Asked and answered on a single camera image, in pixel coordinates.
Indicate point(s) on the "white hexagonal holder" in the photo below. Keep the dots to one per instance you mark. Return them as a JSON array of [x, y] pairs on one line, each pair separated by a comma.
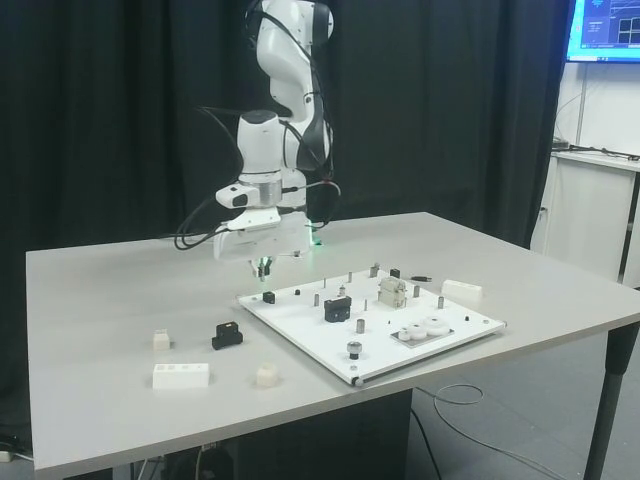
[[266, 376]]

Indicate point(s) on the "beige waterproof plug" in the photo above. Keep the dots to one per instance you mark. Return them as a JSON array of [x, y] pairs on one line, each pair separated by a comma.
[[391, 291]]

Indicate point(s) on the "small white cube holder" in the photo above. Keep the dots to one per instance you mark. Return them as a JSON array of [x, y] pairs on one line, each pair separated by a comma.
[[161, 339]]

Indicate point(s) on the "metal BNC plug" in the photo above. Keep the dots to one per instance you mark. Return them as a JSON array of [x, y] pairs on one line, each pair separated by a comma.
[[354, 349]]

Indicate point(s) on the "black box under table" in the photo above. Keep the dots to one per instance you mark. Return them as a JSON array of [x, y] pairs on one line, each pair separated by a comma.
[[325, 435]]

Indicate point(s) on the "long white holder with holes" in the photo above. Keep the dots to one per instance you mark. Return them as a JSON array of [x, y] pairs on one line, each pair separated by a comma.
[[180, 376]]

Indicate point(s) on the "black curtain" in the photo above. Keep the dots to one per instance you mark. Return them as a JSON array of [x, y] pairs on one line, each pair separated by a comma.
[[125, 100]]

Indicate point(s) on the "white large gear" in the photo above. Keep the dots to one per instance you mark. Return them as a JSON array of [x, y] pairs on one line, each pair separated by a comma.
[[435, 326]]

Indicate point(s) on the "white task board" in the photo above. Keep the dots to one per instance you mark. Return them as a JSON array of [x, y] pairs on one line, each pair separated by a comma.
[[415, 350]]

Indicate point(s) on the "black table leg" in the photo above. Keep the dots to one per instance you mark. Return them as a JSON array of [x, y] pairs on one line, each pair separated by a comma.
[[607, 400]]

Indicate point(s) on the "blue screen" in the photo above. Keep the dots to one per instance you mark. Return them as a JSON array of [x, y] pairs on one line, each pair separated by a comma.
[[605, 30]]

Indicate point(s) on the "white wedge holder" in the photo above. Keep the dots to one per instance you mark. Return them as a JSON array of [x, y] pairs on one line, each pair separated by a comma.
[[461, 290]]

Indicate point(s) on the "white cabinet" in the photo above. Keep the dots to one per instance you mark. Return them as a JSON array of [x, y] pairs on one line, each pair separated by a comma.
[[585, 215]]

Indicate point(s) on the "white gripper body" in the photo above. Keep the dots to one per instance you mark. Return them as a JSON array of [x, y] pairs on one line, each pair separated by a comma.
[[260, 240]]

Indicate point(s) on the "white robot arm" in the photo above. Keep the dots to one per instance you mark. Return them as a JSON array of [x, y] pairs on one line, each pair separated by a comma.
[[280, 75]]

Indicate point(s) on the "black D-SUB plug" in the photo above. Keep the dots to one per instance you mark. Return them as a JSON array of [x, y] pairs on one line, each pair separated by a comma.
[[229, 336]]

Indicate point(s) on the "white power strip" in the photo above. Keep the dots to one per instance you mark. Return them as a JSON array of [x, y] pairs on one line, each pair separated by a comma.
[[5, 455]]

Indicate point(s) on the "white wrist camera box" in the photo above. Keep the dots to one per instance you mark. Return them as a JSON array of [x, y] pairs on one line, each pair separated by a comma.
[[232, 196]]

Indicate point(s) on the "white medium gear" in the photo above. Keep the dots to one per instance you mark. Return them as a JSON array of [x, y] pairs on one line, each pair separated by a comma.
[[415, 332]]

